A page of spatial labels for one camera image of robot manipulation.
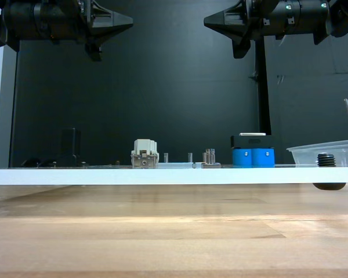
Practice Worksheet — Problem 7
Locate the beige multipole connector housing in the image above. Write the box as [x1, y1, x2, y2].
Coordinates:
[130, 138, 160, 169]

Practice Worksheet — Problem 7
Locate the blue and black connector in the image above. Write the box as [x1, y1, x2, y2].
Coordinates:
[230, 132, 276, 169]

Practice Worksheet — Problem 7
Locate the small metal connector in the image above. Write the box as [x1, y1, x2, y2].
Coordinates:
[201, 148, 222, 169]

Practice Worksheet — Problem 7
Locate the white taskboard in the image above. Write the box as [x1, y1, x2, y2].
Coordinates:
[0, 164, 348, 186]

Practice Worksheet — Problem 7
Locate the black clamp block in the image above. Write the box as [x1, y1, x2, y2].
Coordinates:
[57, 127, 82, 167]

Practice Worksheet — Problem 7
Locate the clear plastic tub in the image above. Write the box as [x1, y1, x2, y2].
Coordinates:
[286, 138, 348, 168]

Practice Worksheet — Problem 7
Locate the aluminium plate with posts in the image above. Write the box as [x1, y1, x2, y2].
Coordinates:
[157, 152, 195, 170]

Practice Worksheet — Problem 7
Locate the black threaded stud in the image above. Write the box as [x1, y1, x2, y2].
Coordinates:
[317, 153, 336, 168]

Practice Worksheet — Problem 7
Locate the black rubber foot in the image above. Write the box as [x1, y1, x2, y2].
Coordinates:
[312, 182, 346, 191]

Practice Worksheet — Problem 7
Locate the black upright post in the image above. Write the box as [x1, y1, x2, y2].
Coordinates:
[253, 37, 273, 137]

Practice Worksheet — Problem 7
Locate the black frame corner bracket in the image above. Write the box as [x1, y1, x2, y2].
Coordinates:
[21, 158, 42, 168]

